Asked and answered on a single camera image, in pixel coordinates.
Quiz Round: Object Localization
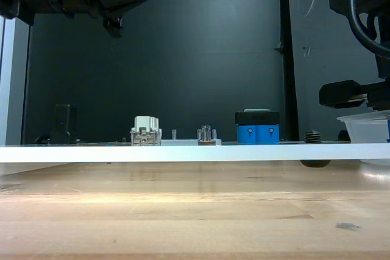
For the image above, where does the clear plastic tub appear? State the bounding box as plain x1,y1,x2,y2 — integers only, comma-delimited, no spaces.
336,110,390,164

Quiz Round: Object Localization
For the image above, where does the large black threaded stud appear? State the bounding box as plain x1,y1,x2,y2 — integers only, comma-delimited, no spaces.
305,130,324,144

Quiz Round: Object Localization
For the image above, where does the black D-sub connector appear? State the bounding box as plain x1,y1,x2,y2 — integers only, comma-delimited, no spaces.
234,108,280,127

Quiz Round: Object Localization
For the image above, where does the blue connector holder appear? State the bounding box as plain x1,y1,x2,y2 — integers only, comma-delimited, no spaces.
236,124,280,144

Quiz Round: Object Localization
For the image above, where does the beige connector housing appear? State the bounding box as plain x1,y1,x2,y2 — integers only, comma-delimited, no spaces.
129,116,162,146

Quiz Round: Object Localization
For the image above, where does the small silver metal connector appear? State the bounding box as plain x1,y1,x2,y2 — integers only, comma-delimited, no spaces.
197,124,217,146

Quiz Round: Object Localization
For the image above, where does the white board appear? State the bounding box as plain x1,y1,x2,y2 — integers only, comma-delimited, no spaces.
0,139,390,163

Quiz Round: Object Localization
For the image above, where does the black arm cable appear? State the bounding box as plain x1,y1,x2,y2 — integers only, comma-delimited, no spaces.
346,0,390,59

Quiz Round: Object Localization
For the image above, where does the grey window frame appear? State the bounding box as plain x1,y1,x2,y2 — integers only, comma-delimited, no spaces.
0,15,30,146

